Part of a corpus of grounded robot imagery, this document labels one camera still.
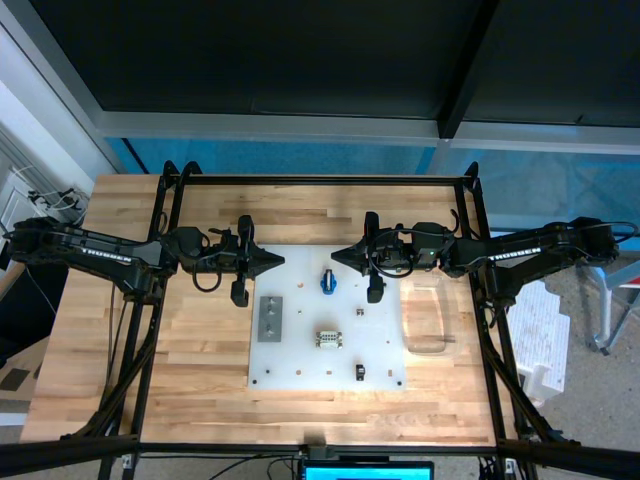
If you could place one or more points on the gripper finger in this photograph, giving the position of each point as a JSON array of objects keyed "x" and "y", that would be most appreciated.
[
  {"x": 353, "y": 261},
  {"x": 353, "y": 251},
  {"x": 267, "y": 265},
  {"x": 267, "y": 255}
]

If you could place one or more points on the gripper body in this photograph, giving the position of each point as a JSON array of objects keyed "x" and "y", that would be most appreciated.
[
  {"x": 374, "y": 250},
  {"x": 244, "y": 250}
]

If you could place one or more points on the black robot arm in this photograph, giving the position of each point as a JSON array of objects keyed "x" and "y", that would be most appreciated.
[
  {"x": 515, "y": 255},
  {"x": 100, "y": 252}
]

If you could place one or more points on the grey connector socket base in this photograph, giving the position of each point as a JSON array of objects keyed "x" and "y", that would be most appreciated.
[{"x": 330, "y": 346}]

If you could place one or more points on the grey metal plate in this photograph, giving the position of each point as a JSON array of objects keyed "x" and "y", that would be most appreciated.
[{"x": 264, "y": 320}]

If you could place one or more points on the clear plastic tub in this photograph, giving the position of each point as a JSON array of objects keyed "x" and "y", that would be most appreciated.
[{"x": 430, "y": 320}]

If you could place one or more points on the white task board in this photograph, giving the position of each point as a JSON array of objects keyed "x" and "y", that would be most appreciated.
[{"x": 300, "y": 360}]

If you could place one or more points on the black socket block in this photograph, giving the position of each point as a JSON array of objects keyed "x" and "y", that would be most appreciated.
[{"x": 360, "y": 372}]

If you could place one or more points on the grey aluminium window ledge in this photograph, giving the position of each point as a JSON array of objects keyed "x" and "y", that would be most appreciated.
[{"x": 250, "y": 127}]

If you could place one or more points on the white foam block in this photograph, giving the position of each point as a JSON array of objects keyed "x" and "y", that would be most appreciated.
[{"x": 542, "y": 340}]

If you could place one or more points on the blue laptop screen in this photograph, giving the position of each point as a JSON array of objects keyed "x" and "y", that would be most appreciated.
[{"x": 365, "y": 472}]

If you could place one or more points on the flat brown cardboard sheet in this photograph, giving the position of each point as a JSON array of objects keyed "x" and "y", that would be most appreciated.
[{"x": 22, "y": 370}]

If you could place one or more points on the blue connector mount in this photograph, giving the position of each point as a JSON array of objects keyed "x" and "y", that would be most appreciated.
[{"x": 327, "y": 284}]

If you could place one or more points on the black table-edge camera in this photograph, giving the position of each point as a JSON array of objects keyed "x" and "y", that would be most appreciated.
[{"x": 316, "y": 449}]

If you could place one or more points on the grey metal stool frame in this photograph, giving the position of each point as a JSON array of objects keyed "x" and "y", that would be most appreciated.
[{"x": 602, "y": 310}]

